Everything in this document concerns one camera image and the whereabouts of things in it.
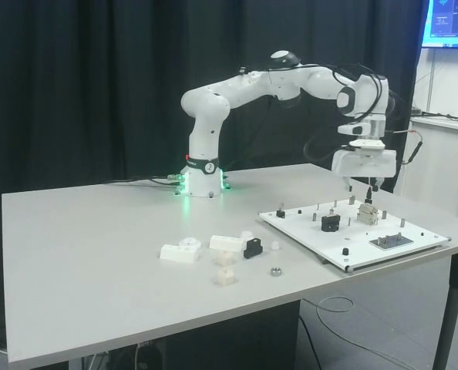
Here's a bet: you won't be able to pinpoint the black D-SUB plug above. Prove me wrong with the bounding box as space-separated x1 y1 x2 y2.
243 237 262 260

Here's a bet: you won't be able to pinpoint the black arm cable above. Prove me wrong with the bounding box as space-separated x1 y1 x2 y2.
303 63 407 171

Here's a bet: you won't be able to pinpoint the black curtain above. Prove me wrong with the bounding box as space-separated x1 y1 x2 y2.
0 0 425 350

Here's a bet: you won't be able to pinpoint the white rectangular holder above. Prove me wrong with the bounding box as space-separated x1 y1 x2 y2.
159 242 204 264
208 234 244 252

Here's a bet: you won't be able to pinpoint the white task board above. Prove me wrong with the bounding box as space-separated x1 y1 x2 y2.
257 199 452 274

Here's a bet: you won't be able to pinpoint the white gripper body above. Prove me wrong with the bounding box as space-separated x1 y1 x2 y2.
331 148 399 180

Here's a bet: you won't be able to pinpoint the blue screen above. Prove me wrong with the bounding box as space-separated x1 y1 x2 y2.
421 0 458 50

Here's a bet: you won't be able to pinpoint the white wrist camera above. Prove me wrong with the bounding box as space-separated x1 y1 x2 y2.
337 121 369 137

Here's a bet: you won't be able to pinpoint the grey floor cable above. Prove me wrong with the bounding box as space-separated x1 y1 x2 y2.
301 294 373 358

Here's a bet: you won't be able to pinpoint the white cabinet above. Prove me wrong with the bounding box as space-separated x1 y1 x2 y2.
396 114 458 225

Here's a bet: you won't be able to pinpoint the dark table leg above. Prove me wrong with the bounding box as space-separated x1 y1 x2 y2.
432 264 458 370

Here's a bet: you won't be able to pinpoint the small white square holder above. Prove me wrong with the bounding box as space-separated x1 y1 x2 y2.
213 250 236 267
212 267 236 287

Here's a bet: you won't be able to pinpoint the thin black rod on wire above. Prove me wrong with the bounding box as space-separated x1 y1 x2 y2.
392 129 423 166

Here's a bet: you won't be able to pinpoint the grey waterproof plug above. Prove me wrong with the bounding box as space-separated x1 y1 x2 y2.
357 203 381 229

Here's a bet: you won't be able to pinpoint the black base cables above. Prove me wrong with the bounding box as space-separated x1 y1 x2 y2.
110 174 187 189

